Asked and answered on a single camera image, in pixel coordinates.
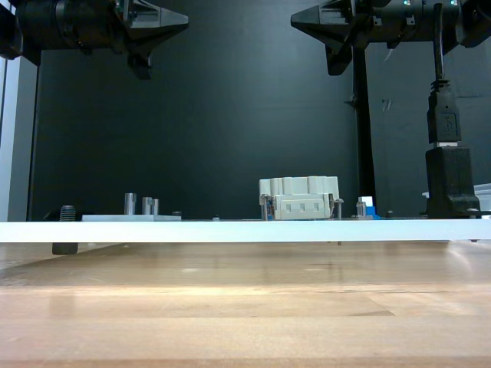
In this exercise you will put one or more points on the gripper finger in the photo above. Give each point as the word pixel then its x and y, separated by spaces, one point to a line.
pixel 330 38
pixel 149 37
pixel 308 17
pixel 169 17

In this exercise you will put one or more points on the beige multi-pin connector housing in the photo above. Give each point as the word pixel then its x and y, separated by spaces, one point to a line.
pixel 303 191

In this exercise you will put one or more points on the blue white small connector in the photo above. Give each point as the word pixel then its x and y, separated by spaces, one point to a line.
pixel 370 211

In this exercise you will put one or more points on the black USB socket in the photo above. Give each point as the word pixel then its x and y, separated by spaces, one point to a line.
pixel 452 180

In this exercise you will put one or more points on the silver metal peg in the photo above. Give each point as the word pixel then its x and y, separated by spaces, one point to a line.
pixel 147 207
pixel 156 207
pixel 130 205

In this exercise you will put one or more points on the silver mounting screw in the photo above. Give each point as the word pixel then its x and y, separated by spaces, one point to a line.
pixel 338 209

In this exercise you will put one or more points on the small silver socket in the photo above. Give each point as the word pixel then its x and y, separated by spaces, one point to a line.
pixel 361 209

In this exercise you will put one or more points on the grey metal plate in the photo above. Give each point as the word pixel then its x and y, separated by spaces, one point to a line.
pixel 130 217

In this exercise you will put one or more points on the white task board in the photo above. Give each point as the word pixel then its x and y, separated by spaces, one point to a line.
pixel 245 232

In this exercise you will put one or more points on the black aluminium frame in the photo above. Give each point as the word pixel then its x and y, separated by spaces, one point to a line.
pixel 362 153

